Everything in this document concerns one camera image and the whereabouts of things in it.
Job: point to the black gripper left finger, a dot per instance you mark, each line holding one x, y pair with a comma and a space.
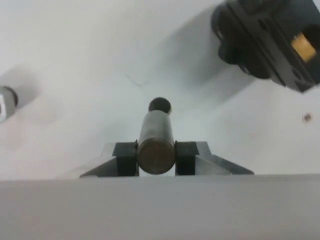
125, 160

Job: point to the round black metal connector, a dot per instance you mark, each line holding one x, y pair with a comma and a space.
7, 105

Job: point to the white task board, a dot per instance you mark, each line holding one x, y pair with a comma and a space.
75, 62

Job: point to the metal round peg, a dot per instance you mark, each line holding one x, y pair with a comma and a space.
155, 140

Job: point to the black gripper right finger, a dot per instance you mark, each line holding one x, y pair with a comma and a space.
185, 160

